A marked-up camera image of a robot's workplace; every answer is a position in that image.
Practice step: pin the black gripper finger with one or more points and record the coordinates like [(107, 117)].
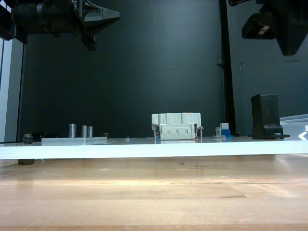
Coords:
[(293, 33), (96, 8), (101, 22)]

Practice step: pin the thin silver metal bar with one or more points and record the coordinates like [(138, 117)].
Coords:
[(84, 132), (90, 132)]

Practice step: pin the white taskboard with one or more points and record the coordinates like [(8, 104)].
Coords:
[(144, 150)]

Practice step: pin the black plastic block holder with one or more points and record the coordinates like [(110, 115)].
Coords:
[(264, 115)]

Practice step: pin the clear plastic tub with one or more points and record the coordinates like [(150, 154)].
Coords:
[(296, 125)]

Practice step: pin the black round knob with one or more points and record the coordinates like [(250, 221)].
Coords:
[(238, 134)]

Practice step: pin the small blue white socket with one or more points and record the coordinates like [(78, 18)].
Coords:
[(226, 132)]

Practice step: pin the silver connector screw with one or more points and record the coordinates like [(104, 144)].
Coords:
[(200, 131)]

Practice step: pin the blue clamp holder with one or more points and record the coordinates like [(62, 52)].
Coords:
[(158, 131)]

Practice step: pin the black board leg screw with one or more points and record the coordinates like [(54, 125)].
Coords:
[(28, 139)]

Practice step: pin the white connector housing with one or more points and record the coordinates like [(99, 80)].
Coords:
[(178, 131)]

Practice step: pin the grey window frame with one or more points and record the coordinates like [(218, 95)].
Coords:
[(9, 96)]

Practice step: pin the small silver screw post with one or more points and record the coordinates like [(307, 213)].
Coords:
[(218, 132)]

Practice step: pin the grey metal base plate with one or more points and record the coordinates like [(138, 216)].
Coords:
[(72, 140)]

